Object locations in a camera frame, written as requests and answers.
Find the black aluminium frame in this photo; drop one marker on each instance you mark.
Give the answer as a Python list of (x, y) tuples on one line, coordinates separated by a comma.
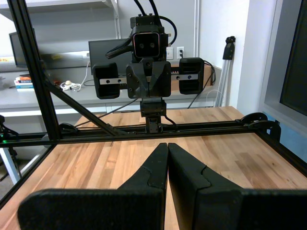
[(36, 72)]

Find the brown cardboard box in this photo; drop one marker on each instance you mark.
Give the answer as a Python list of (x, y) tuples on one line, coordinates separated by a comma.
[(208, 76)]

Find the white wall shelf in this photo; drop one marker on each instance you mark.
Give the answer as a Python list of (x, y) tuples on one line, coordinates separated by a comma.
[(72, 4)]

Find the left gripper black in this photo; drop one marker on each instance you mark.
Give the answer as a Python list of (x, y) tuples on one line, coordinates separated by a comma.
[(106, 91)]

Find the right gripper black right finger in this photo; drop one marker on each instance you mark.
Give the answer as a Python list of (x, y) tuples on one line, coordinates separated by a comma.
[(227, 210)]

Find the grey desk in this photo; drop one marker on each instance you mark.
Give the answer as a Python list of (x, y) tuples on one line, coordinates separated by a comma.
[(24, 100)]

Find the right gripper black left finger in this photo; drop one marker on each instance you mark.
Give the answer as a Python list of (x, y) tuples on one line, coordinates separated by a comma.
[(108, 210)]

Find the black silver tripod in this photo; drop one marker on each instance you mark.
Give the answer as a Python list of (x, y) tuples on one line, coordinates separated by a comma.
[(229, 51)]

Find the white wall outlet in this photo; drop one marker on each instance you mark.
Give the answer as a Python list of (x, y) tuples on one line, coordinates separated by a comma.
[(169, 54), (180, 52)]

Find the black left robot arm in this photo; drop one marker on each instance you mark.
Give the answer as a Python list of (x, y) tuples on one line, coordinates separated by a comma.
[(153, 109)]

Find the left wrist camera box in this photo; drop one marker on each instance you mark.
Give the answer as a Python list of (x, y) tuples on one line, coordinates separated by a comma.
[(146, 44)]

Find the white table leg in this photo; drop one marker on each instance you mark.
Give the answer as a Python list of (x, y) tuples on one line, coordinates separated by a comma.
[(10, 165)]

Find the stack of books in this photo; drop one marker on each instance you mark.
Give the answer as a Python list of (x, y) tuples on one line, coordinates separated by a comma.
[(24, 83)]

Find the black computer monitor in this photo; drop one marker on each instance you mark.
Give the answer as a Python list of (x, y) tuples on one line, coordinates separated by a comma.
[(96, 57), (15, 50)]

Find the black device green light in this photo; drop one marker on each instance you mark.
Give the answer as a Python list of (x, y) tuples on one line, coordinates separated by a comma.
[(4, 127)]

